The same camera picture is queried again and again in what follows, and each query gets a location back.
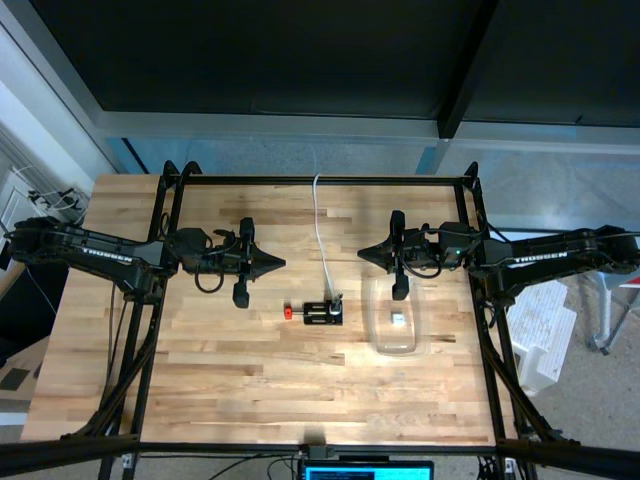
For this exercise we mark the small black table camera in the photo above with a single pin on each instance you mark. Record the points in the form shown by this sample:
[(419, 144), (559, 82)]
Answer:
[(315, 451)]

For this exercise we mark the grey metal stand leg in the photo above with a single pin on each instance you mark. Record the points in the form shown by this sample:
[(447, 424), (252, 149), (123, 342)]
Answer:
[(605, 310)]

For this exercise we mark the laptop screen with blue edge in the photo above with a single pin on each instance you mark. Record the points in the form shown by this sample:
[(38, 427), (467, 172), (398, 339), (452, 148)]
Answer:
[(365, 471)]

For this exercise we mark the black aluminium frame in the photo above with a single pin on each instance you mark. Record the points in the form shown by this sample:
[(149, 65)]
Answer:
[(320, 181)]

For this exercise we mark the white stepped foam block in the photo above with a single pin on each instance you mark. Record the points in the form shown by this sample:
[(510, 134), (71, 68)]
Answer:
[(542, 340)]

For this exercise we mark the black clamp with red knob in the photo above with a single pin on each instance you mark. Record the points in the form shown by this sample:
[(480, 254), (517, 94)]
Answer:
[(315, 314)]

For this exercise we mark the small white block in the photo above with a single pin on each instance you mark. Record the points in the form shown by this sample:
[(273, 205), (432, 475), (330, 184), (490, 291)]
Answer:
[(398, 318)]

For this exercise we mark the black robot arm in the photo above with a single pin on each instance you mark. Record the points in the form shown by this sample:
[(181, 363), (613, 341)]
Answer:
[(100, 250), (540, 260)]

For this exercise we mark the clear plastic container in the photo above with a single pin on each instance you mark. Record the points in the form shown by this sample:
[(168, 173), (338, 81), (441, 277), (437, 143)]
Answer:
[(380, 345)]

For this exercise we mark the black support post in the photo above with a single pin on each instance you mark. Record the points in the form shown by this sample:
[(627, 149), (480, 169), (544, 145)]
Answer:
[(465, 75)]

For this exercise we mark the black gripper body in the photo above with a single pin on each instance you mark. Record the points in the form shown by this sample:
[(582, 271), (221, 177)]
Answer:
[(420, 250), (232, 255)]

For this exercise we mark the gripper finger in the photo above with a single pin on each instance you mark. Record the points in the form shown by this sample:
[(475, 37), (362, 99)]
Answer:
[(382, 261), (262, 256), (382, 248), (261, 267)]

